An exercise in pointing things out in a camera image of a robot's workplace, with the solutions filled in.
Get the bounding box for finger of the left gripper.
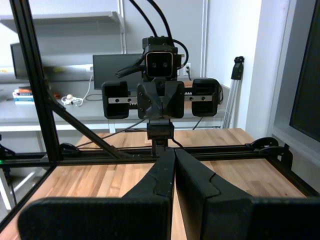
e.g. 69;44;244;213
162;80;185;120
136;82;164;121

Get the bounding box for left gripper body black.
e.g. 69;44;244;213
101;77;221;120

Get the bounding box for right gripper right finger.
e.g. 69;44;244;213
175;148;320;240

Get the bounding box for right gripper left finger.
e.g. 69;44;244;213
17;147;176;240

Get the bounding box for grey desk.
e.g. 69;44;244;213
0;81;231;134

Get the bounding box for dark computer monitor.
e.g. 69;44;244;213
9;42;35;81
92;53;146;92

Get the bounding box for white earphones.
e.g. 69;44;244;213
60;93;84;108

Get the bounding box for black and silver tripod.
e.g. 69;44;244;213
222;55;246;130

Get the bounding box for stack of books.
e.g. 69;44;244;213
12;87;36;106

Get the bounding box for white wall outlet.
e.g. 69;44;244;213
182;62;193;77

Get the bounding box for black cable bundle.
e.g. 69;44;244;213
114;58;147;79

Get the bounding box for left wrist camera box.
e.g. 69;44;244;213
141;36;179;80

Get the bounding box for black aluminium frame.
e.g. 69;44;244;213
0;0;320;227

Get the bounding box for grey wall shelf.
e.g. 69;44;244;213
0;10;126;35

